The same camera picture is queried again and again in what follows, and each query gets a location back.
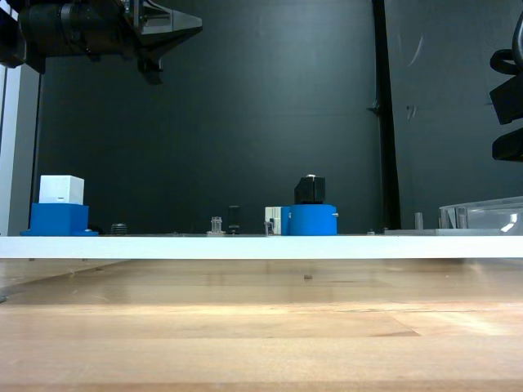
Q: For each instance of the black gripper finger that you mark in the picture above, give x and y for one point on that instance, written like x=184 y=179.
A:
x=184 y=23
x=167 y=43

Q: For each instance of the white taskboard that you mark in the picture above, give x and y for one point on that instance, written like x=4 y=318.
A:
x=261 y=247

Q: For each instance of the clear plastic tub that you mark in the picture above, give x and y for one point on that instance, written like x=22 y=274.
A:
x=482 y=216

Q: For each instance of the small grey peg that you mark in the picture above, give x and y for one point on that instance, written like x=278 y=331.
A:
x=418 y=222

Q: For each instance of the grey peg holder plate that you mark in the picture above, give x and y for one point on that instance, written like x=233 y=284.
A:
x=433 y=232

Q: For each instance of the white square block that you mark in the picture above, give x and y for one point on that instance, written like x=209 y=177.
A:
x=61 y=190

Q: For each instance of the black socket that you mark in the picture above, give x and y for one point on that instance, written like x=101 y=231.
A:
x=234 y=218

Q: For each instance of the small clear connector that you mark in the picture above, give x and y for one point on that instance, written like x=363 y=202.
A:
x=216 y=226

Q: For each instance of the black ribbed knob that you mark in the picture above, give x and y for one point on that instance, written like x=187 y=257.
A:
x=119 y=229

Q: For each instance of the black clamp block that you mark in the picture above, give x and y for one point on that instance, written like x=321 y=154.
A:
x=308 y=192

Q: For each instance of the beige connector housing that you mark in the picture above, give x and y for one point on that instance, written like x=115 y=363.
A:
x=274 y=218

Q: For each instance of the black table frame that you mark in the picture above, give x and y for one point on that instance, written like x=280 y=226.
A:
x=386 y=122

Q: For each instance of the blue square mount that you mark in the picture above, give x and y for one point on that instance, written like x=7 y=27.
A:
x=57 y=220

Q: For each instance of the blue round mount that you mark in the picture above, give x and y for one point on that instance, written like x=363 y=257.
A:
x=312 y=220

